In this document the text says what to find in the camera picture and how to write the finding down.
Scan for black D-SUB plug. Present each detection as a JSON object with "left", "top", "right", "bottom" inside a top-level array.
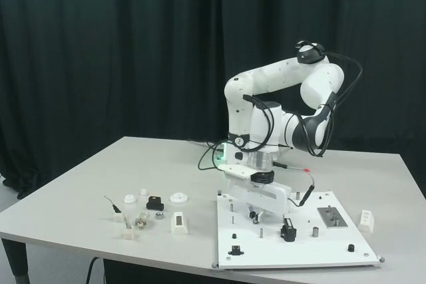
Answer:
[{"left": 145, "top": 196, "right": 166, "bottom": 211}]

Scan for white holder with holes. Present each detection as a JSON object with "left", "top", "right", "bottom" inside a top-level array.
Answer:
[{"left": 357, "top": 209, "right": 375, "bottom": 233}]

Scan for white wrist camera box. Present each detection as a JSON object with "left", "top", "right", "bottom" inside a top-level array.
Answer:
[{"left": 226, "top": 150, "right": 246, "bottom": 166}]

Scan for black table leg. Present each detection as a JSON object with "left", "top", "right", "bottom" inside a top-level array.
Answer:
[{"left": 0, "top": 237, "right": 28, "bottom": 284}]

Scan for thin black rod on wire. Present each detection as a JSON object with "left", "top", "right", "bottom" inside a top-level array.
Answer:
[{"left": 273, "top": 161, "right": 316, "bottom": 208}]

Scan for black curtain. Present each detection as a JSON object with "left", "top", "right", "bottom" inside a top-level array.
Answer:
[{"left": 0, "top": 0, "right": 426, "bottom": 200}]

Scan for grey metal plug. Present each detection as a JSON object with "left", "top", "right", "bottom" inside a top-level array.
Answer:
[{"left": 134, "top": 210, "right": 152, "bottom": 229}]

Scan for white peg holder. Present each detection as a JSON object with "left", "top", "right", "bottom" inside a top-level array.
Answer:
[{"left": 170, "top": 210, "right": 190, "bottom": 235}]

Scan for black base cables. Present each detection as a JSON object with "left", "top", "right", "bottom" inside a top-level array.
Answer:
[{"left": 186, "top": 136, "right": 230, "bottom": 170}]

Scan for black cable under table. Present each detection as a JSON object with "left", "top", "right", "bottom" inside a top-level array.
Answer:
[{"left": 87, "top": 256, "right": 103, "bottom": 284}]

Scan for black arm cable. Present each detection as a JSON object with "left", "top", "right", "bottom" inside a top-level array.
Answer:
[{"left": 242, "top": 50, "right": 363, "bottom": 158}]

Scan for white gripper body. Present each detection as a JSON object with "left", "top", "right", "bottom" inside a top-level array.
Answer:
[{"left": 227, "top": 180, "right": 293, "bottom": 215}]

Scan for white task board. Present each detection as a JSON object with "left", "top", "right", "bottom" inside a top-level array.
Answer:
[{"left": 211, "top": 190, "right": 386, "bottom": 270}]

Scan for black cabinet under table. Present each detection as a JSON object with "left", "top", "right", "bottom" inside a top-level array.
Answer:
[{"left": 103, "top": 259, "right": 234, "bottom": 284}]

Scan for flat white mount plate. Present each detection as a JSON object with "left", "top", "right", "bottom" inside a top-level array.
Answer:
[{"left": 219, "top": 163, "right": 254, "bottom": 179}]

